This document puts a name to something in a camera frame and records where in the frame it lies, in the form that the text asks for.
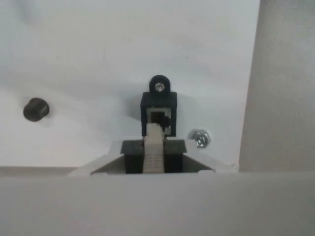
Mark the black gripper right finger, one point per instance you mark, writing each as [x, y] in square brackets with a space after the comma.
[175, 157]

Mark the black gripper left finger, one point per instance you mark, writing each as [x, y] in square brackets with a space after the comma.
[131, 157]

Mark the grey Ethernet plug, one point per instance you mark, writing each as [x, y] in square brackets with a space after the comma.
[154, 147]

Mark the white task board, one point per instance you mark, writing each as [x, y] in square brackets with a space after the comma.
[118, 54]

